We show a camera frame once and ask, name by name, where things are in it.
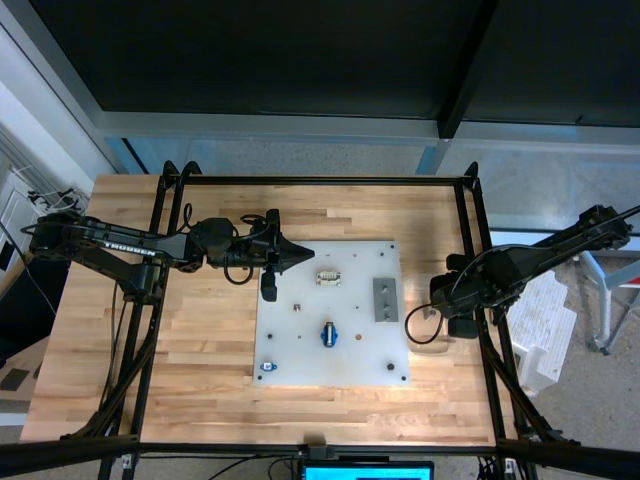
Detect blue round mount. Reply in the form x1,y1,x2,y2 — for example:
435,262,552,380
317,322,342,349

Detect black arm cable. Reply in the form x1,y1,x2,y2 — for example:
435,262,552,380
404,301,444,346
221,249,255,287

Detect grey metal stand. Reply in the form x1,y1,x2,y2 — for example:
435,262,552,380
574,249,640,357

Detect brown cardboard box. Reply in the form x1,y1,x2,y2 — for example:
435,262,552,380
0,333,51,427

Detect clear plastic tub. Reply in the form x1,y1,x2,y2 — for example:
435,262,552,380
405,292,450,359

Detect screen with blue edge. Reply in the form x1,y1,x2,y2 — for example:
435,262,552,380
298,459,435,480

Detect white taskboard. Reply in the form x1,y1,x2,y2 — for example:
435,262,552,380
253,240,412,389

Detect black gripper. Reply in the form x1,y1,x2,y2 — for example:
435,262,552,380
430,253,484,340
247,208,315,304

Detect white foam block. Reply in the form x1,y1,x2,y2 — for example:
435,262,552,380
502,272,580,400

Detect black aluminium frame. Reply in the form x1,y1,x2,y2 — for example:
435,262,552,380
0,159,640,480

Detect small black table camera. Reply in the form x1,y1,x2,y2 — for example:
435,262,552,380
305,433,335,461

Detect grey peg holder block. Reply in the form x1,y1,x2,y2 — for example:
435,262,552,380
372,277,400,324

